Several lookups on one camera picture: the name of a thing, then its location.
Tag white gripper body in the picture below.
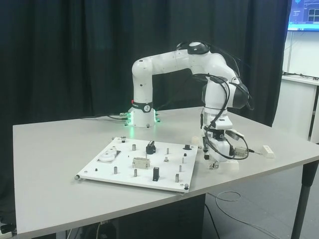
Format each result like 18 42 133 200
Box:
208 138 231 163

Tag long white peg holder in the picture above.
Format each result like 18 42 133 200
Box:
223 160 239 171

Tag flat white mounting plate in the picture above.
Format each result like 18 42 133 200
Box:
225 129 245 141

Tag white task board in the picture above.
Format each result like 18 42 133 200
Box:
74 136 199 194

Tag white cabinet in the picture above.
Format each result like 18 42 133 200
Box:
281 74 319 144

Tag dark table leg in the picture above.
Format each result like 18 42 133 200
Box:
291 163 315 239

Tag white large gear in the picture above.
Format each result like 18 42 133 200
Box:
98 153 116 164

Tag blue screen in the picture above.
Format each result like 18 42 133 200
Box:
286 0 319 32

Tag black curtain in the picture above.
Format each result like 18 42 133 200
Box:
0 0 293 225

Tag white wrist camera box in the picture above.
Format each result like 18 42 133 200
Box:
213 119 233 130

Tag grey floor cable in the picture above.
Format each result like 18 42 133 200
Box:
215 190 319 239

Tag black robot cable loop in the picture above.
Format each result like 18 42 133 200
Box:
191 73 250 160

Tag black base cables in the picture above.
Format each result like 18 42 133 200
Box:
82 113 131 121

